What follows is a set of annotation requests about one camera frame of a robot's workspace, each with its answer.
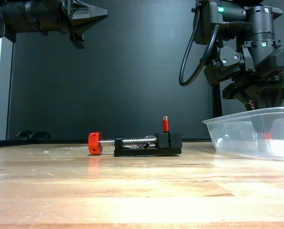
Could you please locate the black vise with red knob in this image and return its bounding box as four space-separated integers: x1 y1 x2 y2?
88 131 183 158

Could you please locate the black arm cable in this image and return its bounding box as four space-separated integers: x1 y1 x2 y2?
178 4 221 88

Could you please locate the black frame corner bracket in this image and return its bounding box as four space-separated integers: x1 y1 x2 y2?
15 130 33 140
30 131 52 140

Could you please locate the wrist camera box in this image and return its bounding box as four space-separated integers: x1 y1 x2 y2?
203 46 243 87

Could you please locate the red rca socket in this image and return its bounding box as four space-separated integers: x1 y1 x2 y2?
162 115 171 134

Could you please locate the red rca plug braided cable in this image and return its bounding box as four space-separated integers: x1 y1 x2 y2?
244 99 274 142

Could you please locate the black upright post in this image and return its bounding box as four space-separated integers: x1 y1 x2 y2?
211 84 223 118

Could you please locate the white block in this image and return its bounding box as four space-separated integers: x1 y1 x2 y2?
268 139 284 156

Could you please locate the clear plastic tub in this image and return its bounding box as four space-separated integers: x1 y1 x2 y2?
201 106 284 162

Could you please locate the black aluminium table frame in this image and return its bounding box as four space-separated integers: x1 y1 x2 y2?
0 139 91 148

